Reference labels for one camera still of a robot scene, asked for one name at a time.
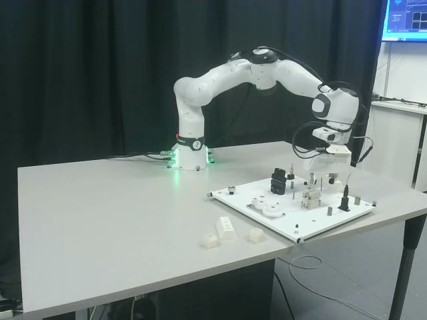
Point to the white task board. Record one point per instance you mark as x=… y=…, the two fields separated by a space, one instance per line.
x=320 y=225

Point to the white power strip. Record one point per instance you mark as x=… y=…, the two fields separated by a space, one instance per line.
x=6 y=312

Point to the white cabinet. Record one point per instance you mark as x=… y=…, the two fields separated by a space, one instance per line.
x=397 y=140

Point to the metal BNC plug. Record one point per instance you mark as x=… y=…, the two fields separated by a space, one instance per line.
x=231 y=190

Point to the blue screen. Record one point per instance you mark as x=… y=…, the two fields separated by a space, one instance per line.
x=405 y=20

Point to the white medium gear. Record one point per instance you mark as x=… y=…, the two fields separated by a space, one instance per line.
x=257 y=203

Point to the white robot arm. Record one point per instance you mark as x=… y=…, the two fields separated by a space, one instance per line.
x=197 y=90

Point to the black table leg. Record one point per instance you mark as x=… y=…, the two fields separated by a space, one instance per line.
x=408 y=253

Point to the black D-SUB plug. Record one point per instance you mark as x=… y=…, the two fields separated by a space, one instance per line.
x=278 y=181

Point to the black curtain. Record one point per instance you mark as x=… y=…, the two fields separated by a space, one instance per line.
x=100 y=66

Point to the long white holder with holes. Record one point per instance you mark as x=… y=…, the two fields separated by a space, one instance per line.
x=227 y=228

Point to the black metal bolt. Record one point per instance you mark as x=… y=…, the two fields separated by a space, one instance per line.
x=291 y=173

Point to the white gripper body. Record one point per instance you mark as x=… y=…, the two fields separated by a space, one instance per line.
x=325 y=164

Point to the small white peg holder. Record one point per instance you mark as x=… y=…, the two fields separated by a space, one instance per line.
x=337 y=185
x=255 y=235
x=209 y=240

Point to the white large gear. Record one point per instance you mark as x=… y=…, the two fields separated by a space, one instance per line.
x=273 y=210

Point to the metal round peg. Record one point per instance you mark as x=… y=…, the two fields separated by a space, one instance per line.
x=321 y=185

